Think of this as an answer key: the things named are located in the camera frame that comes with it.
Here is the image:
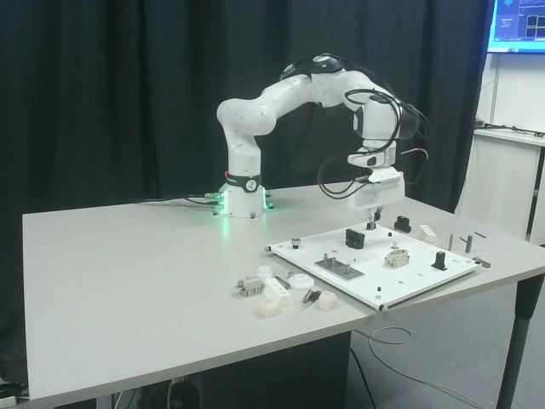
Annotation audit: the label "grey waterproof plug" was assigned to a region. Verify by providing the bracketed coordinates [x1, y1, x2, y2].
[234, 276, 258, 297]

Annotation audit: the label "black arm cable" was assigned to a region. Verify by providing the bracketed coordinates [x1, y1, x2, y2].
[343, 88, 429, 148]

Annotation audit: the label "white block holder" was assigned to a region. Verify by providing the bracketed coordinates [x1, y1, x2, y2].
[254, 298, 284, 319]

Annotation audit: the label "grey floor cable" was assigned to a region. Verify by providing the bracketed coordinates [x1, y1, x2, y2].
[366, 325, 500, 398]

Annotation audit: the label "white task board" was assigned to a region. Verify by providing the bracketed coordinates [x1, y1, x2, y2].
[262, 219, 491, 315]

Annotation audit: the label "dark table leg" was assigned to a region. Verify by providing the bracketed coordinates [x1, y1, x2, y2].
[496, 281, 534, 409]

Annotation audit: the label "black base cable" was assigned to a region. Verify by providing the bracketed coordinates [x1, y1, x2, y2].
[142, 193, 223, 206]

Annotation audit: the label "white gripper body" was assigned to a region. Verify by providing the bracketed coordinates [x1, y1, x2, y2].
[347, 174, 406, 212]

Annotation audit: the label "black looped cable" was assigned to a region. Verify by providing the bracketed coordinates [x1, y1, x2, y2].
[316, 152, 368, 202]

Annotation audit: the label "blue screen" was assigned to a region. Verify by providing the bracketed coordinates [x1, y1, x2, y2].
[486, 0, 545, 55]

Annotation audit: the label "long white peg holder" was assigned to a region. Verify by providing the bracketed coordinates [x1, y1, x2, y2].
[262, 285, 295, 306]

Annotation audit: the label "white cabinet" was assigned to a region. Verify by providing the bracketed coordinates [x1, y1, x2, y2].
[460, 126, 545, 247]

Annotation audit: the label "black curtains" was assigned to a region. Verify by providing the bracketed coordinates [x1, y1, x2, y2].
[0, 0, 499, 376]

